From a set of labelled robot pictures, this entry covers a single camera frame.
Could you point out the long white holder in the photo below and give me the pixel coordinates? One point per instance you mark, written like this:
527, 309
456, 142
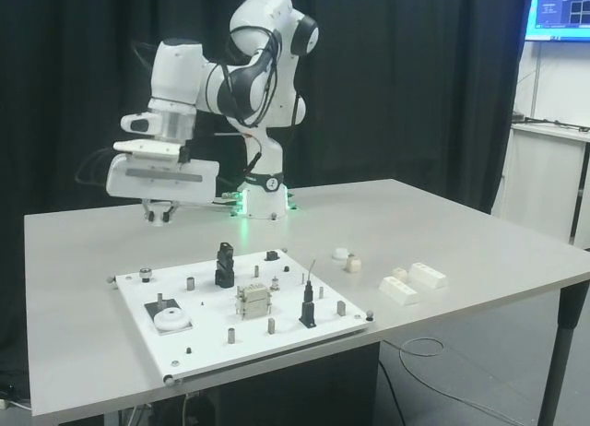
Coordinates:
396, 291
428, 276

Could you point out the white task board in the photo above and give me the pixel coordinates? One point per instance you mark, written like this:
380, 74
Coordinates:
207, 315

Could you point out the metal bolt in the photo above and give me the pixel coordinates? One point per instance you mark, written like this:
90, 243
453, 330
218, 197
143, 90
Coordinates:
145, 275

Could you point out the beige metal connector block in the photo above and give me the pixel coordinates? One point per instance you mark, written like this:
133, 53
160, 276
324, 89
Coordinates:
251, 299

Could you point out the black control cabinet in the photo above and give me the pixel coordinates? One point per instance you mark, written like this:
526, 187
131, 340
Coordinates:
299, 389

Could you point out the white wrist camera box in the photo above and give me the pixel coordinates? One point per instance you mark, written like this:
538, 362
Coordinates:
138, 124

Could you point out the white medium gear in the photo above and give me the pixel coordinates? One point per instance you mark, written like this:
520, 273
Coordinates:
339, 254

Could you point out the flat white mounting plate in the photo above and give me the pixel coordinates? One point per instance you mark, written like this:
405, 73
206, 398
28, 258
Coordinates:
147, 147

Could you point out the white cabinet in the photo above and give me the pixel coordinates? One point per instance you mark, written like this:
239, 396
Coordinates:
544, 181

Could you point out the white large gear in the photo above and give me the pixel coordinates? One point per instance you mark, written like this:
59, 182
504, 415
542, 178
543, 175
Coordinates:
171, 322

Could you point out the blue monitor screen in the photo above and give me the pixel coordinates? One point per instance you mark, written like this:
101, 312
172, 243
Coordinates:
562, 11

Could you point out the black table leg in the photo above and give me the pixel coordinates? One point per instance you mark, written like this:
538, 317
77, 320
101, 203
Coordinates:
564, 343

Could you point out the metal BNC plug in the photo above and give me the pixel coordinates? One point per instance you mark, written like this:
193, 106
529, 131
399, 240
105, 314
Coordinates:
276, 284

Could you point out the metal round peg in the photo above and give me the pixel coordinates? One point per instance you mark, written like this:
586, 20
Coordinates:
190, 284
230, 335

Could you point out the small white holder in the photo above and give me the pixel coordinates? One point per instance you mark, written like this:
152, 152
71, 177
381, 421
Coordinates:
399, 274
354, 263

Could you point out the black curtain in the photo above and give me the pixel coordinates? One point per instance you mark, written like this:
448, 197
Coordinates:
69, 75

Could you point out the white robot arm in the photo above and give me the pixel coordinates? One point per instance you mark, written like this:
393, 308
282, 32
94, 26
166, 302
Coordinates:
258, 11

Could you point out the metal square peg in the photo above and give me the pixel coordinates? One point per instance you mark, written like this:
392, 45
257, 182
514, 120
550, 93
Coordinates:
341, 308
271, 326

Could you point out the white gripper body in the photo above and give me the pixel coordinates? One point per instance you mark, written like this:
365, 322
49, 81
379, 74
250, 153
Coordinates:
161, 188

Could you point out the black D-SUB plug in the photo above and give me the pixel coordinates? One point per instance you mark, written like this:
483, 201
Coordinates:
223, 271

